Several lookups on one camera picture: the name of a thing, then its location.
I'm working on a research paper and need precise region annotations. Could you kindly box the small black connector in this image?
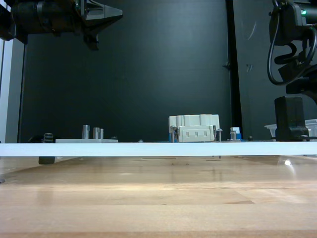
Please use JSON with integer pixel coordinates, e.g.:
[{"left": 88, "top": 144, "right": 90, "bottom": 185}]
[{"left": 274, "top": 96, "right": 312, "bottom": 142}]

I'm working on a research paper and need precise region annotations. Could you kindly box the beige HAN10E hub base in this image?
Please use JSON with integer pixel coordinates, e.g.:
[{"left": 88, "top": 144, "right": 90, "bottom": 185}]
[{"left": 168, "top": 114, "right": 223, "bottom": 143}]

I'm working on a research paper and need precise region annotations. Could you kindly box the clear plastic tub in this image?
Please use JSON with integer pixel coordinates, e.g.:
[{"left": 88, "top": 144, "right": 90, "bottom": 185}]
[{"left": 264, "top": 119, "right": 317, "bottom": 181}]

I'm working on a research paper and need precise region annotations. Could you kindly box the small blue socket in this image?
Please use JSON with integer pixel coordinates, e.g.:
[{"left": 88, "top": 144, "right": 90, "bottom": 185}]
[{"left": 230, "top": 126, "right": 241, "bottom": 141}]

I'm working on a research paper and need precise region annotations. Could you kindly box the grey metal block with pegs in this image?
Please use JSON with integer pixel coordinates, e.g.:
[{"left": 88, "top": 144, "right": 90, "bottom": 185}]
[{"left": 55, "top": 124, "right": 119, "bottom": 144}]

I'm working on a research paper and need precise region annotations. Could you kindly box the black board screw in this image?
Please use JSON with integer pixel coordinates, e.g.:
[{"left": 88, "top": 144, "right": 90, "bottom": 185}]
[{"left": 38, "top": 132, "right": 55, "bottom": 165}]

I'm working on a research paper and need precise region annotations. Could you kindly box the white mounting board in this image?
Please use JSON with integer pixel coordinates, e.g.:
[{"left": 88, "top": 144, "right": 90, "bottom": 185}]
[{"left": 0, "top": 141, "right": 317, "bottom": 157}]

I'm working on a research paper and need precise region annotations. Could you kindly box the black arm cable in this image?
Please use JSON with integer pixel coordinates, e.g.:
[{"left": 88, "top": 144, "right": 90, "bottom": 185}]
[{"left": 266, "top": 37, "right": 299, "bottom": 87}]

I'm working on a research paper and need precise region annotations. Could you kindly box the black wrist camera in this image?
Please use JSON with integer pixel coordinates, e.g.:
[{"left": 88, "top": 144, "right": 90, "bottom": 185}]
[{"left": 269, "top": 2, "right": 309, "bottom": 47}]

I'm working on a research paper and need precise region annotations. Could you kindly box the black wall pillar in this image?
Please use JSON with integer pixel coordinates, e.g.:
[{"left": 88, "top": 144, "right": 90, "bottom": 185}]
[{"left": 224, "top": 0, "right": 245, "bottom": 140}]

